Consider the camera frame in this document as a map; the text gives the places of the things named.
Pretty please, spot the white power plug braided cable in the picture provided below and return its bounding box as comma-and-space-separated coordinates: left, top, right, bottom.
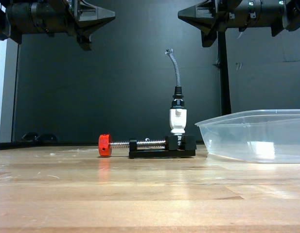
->
164, 48, 189, 143

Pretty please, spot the black vertical wall post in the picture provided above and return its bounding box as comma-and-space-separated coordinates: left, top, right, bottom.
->
216, 31, 232, 117

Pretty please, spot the clear plastic tub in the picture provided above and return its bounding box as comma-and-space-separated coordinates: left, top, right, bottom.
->
194, 109, 300, 165

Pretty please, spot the black clamp with orange knob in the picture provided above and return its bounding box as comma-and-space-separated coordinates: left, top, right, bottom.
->
98, 134, 197, 160

